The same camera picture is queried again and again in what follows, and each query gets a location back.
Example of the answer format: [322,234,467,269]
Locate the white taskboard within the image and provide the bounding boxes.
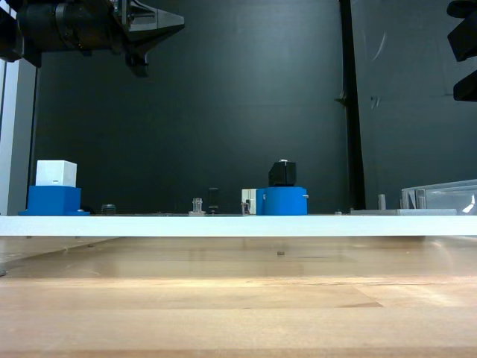
[0,212,477,238]

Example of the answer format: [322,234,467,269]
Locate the clear plastic tub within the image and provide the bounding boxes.
[401,180,477,216]

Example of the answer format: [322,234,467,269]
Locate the white cube block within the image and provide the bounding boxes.
[35,160,78,188]

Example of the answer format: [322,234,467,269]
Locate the beige connector housing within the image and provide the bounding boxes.
[241,188,266,216]

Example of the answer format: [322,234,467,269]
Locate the black clamp with silver screw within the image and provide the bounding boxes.
[268,159,297,187]

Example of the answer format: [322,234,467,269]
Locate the blue round holder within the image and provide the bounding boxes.
[256,186,309,216]

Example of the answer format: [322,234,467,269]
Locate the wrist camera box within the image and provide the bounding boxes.
[446,0,477,63]

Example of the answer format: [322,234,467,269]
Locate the blue square mount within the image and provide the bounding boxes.
[17,185,92,216]

